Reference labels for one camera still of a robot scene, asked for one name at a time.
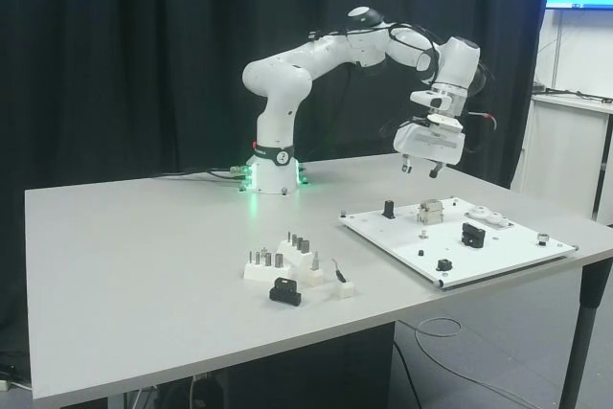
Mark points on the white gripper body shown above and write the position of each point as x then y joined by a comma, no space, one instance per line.
431,145

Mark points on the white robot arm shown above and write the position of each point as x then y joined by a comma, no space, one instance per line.
275,93

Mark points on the large metal square peg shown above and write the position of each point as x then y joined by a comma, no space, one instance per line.
306,247

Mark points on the medium metal square peg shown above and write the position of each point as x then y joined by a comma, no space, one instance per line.
300,244

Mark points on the white stepped square peg holder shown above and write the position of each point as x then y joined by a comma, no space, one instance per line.
299,263

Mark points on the large metal round peg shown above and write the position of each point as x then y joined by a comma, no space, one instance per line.
279,260

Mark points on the medium metal round peg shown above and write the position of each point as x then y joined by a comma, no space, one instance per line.
269,260

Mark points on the black USB plug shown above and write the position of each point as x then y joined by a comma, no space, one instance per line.
389,209

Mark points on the white large gear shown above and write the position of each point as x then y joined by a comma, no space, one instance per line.
479,212

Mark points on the white medium gear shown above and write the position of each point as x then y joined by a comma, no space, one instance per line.
493,218

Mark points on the black waterproof plug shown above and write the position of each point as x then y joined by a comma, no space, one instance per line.
473,235

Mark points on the white task board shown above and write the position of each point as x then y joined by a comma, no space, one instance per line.
407,246

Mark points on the white small gear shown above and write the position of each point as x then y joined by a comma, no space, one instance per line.
506,223

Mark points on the white cabinet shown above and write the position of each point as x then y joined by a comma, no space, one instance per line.
565,155

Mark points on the metal BNC plug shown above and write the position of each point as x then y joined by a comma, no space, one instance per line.
314,261

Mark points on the small white Ethernet plug holder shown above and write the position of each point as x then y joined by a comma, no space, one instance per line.
344,290

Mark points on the black D-SUB plug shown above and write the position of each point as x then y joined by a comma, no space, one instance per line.
285,293

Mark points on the black table leg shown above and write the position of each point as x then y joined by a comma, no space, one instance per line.
584,332

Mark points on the black curtain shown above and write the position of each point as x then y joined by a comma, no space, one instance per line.
120,45

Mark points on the white power strip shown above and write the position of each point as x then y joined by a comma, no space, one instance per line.
5,385

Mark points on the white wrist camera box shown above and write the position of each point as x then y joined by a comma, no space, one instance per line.
431,100

